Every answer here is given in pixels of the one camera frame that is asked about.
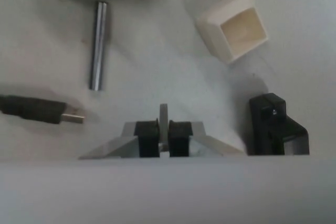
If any black USB plug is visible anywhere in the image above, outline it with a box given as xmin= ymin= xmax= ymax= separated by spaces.
xmin=0 ymin=93 xmax=87 ymax=126

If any small white cube holder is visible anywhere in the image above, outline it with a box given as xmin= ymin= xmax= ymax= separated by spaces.
xmin=195 ymin=0 xmax=270 ymax=65

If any metal round peg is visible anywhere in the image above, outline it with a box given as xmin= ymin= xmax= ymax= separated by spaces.
xmin=88 ymin=0 xmax=110 ymax=92

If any black D-SUB plug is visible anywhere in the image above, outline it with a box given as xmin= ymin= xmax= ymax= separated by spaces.
xmin=247 ymin=92 xmax=310 ymax=157

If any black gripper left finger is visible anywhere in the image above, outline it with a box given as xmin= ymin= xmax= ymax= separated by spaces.
xmin=78 ymin=120 xmax=161 ymax=160

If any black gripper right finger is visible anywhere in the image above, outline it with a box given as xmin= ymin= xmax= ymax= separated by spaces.
xmin=167 ymin=120 xmax=244 ymax=158

